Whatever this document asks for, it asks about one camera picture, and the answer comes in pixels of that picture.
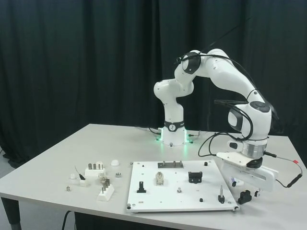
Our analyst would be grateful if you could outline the thin black rod on wire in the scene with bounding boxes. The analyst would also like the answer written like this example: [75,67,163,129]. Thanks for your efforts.
[263,151,303,189]

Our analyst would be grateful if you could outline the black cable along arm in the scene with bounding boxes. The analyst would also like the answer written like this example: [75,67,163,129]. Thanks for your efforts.
[174,51,280,135]

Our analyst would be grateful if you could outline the black D-SUB plug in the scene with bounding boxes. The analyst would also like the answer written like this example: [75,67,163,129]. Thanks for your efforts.
[237,189,252,205]

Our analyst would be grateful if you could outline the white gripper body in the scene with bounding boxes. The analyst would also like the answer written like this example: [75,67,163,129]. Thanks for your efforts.
[220,160,280,193]

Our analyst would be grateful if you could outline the black table leg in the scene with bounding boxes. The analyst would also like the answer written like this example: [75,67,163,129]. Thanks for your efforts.
[0,195,20,230]

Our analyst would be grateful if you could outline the black base cable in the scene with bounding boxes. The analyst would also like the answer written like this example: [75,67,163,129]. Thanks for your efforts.
[136,126,163,135]

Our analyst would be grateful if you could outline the white peg holder block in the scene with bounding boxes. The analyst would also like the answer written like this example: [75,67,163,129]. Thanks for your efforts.
[84,167,107,178]

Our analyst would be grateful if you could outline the black looping wrist cable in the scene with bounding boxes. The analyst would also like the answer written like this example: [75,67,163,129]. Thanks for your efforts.
[197,99,255,160]

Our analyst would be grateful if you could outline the white task board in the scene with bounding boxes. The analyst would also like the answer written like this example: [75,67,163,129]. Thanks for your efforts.
[126,161,240,213]

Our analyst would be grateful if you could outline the black plug with thin cable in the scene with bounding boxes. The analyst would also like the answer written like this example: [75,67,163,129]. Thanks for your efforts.
[74,164,86,182]

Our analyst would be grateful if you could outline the thin black hanging cord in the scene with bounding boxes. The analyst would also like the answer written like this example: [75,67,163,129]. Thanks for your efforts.
[200,17,252,52]

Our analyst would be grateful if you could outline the white sloped peg holder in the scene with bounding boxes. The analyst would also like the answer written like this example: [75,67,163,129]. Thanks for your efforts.
[96,185,115,202]

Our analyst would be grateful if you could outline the black cable under table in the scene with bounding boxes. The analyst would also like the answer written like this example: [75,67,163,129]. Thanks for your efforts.
[62,210,75,230]

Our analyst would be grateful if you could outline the black curtain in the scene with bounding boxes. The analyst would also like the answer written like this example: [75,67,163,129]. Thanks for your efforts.
[0,0,307,161]

